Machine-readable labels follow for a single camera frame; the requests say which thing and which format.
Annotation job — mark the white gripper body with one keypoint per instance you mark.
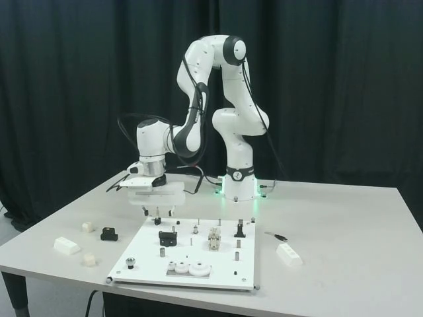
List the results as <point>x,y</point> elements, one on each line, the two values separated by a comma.
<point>158,197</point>

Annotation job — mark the black Ethernet plug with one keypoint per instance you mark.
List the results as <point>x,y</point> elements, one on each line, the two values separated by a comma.
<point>158,219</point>

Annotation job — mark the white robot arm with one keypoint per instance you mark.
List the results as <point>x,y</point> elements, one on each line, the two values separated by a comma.
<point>238,155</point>

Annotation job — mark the metal bolt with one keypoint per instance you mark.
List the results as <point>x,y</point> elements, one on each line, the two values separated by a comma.
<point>195,228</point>

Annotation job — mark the white task board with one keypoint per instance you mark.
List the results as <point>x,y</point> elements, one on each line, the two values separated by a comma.
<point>185,257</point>

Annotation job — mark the grey waterproof plug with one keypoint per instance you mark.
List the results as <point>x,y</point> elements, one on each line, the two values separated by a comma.
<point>214,239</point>

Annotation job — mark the white small gear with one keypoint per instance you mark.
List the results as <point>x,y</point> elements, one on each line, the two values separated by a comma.
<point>171,266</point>

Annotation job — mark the white medium gear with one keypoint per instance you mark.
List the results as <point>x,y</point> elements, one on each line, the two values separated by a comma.
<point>182,267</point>

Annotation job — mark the small white holder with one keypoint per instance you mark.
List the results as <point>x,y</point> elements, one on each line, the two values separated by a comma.
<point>89,260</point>
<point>87,228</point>

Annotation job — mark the white large gear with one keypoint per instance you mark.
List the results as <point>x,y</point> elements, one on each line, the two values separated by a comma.
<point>199,268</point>

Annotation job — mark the long white holder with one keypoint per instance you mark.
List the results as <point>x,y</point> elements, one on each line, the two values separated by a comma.
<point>67,246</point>
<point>289,255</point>

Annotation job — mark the black box under table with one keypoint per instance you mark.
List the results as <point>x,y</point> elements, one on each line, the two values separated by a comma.
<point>178,305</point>

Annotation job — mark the black USB plug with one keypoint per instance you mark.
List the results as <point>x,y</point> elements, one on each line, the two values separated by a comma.
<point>280,236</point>

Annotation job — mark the black curtain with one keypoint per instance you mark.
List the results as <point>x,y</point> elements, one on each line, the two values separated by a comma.
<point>66,82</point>

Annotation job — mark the dark table leg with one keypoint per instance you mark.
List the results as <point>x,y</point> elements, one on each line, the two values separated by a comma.
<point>15,294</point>

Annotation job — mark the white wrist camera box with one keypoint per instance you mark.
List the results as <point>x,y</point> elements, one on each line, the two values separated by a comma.
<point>135,167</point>

